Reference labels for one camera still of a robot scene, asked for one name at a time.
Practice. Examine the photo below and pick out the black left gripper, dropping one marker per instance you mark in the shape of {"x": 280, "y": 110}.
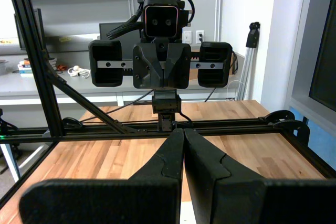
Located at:
{"x": 105, "y": 51}

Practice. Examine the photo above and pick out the grey desk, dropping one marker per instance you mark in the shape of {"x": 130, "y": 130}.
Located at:
{"x": 39, "y": 85}

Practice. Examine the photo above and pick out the small orange tool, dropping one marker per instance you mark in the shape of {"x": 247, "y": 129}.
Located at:
{"x": 61, "y": 67}

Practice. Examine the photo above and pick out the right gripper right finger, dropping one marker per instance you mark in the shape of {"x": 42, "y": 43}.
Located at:
{"x": 249, "y": 200}

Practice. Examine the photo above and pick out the folded tripod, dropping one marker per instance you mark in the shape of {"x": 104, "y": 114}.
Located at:
{"x": 249, "y": 58}

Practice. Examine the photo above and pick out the black aluminium frame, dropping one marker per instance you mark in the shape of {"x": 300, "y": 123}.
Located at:
{"x": 30, "y": 37}

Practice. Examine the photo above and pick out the stack of books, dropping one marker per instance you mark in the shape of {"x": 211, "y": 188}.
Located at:
{"x": 26, "y": 68}

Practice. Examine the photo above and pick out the white wall outlet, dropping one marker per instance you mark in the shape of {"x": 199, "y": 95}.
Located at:
{"x": 200, "y": 37}
{"x": 187, "y": 37}

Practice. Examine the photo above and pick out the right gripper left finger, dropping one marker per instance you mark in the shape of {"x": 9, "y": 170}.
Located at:
{"x": 118, "y": 200}

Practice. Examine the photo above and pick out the white taskboard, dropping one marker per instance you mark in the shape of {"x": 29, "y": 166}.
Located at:
{"x": 187, "y": 213}

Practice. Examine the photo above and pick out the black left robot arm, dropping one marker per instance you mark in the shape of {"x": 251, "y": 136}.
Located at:
{"x": 166, "y": 108}

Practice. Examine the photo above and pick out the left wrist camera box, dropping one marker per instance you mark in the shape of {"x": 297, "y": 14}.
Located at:
{"x": 161, "y": 22}

